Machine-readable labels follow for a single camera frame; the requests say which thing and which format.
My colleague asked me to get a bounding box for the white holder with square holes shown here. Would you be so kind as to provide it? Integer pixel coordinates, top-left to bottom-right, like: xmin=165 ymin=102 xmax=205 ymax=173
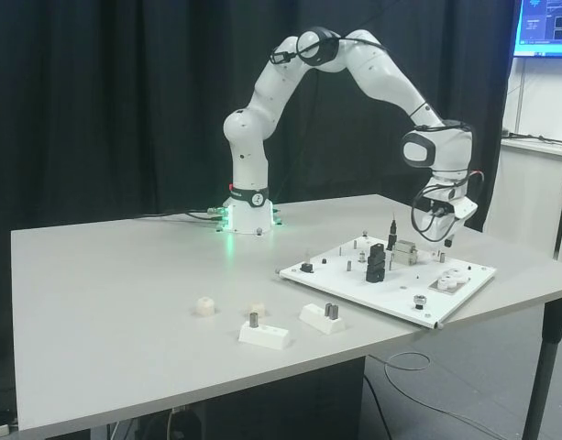
xmin=298 ymin=302 xmax=347 ymax=336

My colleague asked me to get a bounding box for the white cabinet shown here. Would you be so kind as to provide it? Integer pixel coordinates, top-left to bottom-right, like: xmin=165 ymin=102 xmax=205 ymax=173
xmin=483 ymin=133 xmax=562 ymax=266

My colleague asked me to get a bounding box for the thin cable with red tag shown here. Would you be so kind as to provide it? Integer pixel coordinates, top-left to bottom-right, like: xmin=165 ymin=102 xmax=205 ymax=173
xmin=465 ymin=169 xmax=488 ymax=207

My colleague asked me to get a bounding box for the black base cable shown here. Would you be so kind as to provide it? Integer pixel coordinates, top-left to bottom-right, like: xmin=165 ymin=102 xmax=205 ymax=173
xmin=141 ymin=207 xmax=229 ymax=225

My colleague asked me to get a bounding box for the black box under table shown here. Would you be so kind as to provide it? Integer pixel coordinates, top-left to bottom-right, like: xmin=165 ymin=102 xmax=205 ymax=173
xmin=187 ymin=356 xmax=369 ymax=440

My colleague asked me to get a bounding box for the white holder with round holes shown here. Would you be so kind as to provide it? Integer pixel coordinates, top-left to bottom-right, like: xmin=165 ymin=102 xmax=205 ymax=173
xmin=237 ymin=320 xmax=292 ymax=352

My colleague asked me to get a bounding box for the black D-SUB plug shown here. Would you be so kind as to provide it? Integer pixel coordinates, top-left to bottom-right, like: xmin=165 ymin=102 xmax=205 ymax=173
xmin=364 ymin=243 xmax=387 ymax=282

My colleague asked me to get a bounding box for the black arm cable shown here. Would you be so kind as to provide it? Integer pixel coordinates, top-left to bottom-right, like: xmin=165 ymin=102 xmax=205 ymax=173
xmin=270 ymin=27 xmax=474 ymax=243

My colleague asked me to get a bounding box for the blue screen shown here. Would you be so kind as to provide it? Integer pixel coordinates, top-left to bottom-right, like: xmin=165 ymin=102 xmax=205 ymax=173
xmin=512 ymin=0 xmax=562 ymax=59

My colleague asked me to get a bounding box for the black table leg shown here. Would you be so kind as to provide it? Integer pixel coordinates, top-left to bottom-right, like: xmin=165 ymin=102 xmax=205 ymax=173
xmin=522 ymin=296 xmax=562 ymax=440

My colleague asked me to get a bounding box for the black curtain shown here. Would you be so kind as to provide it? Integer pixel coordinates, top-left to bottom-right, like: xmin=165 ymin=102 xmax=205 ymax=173
xmin=0 ymin=0 xmax=516 ymax=413

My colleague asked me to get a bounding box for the grey floor cable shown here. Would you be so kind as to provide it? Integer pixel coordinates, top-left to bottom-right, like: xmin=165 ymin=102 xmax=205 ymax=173
xmin=366 ymin=350 xmax=529 ymax=440

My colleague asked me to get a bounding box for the white task board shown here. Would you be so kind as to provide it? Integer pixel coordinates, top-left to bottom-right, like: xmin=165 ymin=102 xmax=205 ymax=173
xmin=274 ymin=231 xmax=499 ymax=331

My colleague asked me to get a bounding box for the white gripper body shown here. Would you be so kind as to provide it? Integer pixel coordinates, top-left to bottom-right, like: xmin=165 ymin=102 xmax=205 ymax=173
xmin=419 ymin=211 xmax=461 ymax=245

